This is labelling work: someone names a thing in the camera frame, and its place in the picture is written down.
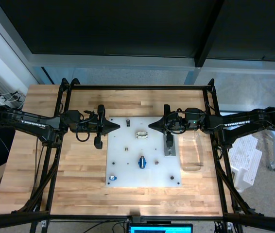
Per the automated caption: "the clear plastic tub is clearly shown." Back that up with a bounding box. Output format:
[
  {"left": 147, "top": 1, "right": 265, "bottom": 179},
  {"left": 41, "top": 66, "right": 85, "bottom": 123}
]
[{"left": 178, "top": 133, "right": 205, "bottom": 172}]

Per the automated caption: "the blue lit screen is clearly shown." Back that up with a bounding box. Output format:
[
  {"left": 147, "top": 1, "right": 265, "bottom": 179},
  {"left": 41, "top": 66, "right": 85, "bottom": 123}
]
[{"left": 127, "top": 223, "right": 193, "bottom": 233}]

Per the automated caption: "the white plastic board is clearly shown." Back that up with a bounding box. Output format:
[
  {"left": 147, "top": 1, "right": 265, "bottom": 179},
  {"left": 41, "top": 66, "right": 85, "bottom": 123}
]
[{"left": 105, "top": 116, "right": 182, "bottom": 188}]

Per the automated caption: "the black upright beam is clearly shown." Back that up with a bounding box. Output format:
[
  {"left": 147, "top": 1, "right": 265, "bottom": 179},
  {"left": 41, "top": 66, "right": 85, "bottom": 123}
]
[{"left": 194, "top": 0, "right": 225, "bottom": 68}]

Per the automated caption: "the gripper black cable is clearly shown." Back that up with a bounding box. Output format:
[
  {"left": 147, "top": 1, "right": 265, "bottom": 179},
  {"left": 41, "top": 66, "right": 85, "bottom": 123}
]
[
  {"left": 75, "top": 122, "right": 91, "bottom": 143},
  {"left": 164, "top": 110, "right": 189, "bottom": 134}
]

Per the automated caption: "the aluminium clamp block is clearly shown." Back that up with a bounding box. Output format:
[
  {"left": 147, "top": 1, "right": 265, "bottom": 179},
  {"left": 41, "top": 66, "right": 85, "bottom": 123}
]
[{"left": 163, "top": 135, "right": 177, "bottom": 157}]

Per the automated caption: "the black metal frame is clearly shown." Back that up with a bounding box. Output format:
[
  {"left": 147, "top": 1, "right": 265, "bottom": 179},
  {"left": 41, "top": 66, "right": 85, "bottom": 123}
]
[{"left": 0, "top": 77, "right": 275, "bottom": 233}]

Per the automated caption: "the white foam block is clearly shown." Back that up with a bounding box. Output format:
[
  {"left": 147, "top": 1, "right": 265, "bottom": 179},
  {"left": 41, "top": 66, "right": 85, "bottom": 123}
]
[{"left": 227, "top": 134, "right": 262, "bottom": 194}]

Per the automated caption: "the black and white cable bundle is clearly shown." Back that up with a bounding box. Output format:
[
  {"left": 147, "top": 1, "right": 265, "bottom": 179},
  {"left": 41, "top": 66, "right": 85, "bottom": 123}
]
[{"left": 0, "top": 91, "right": 23, "bottom": 104}]

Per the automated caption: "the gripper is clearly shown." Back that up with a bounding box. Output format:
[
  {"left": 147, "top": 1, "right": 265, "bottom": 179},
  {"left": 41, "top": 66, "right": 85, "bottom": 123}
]
[
  {"left": 84, "top": 104, "right": 121, "bottom": 149},
  {"left": 148, "top": 104, "right": 186, "bottom": 149}
]

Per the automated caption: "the blue round holder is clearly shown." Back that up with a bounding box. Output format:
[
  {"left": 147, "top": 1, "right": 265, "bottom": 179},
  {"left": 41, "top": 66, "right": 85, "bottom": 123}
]
[{"left": 137, "top": 156, "right": 148, "bottom": 169}]

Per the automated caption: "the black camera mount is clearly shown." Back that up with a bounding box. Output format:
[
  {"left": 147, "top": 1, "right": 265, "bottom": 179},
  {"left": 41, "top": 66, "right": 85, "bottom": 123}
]
[{"left": 129, "top": 213, "right": 145, "bottom": 224}]

